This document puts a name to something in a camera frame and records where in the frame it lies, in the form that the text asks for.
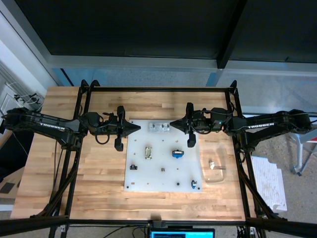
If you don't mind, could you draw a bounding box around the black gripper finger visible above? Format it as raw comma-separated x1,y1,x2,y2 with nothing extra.
124,119,142,129
169,124,186,135
124,128,141,138
169,116,186,125

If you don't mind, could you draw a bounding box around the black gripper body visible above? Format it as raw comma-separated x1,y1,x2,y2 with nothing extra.
103,106,126,152
186,103,211,149

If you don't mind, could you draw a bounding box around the large blue black connector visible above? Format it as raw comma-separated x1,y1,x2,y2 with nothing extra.
171,148,185,159

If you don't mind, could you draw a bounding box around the white RJ45 connector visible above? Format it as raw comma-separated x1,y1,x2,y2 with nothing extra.
208,160,226,171

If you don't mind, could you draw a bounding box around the white taskboard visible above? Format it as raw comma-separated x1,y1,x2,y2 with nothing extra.
123,119,203,193

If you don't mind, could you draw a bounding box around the aluminium bar block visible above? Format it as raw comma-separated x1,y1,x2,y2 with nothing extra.
148,121,171,133

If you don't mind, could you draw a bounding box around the clear plastic tub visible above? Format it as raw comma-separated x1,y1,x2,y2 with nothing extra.
199,141,227,185

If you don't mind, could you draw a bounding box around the white ribbed foam panel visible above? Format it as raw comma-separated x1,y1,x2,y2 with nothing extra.
250,155,288,212

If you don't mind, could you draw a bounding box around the power strip with plugs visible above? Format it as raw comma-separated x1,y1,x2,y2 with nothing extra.
13,93,43,105

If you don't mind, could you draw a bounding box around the laptop screen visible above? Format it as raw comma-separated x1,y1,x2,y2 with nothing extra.
148,228,215,238

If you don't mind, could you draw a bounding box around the grey metal stand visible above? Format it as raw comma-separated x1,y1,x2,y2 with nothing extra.
289,132,317,177

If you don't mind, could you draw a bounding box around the brown cardboard box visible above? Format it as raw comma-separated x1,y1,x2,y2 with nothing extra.
0,166,25,199

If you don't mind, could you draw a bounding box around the black wall post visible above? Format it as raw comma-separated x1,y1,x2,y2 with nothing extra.
217,0,248,69

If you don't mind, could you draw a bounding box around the black table camera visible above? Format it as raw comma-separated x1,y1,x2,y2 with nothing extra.
148,218,166,229

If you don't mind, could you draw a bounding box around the black aluminium frame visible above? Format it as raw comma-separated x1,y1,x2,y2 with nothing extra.
0,79,317,238

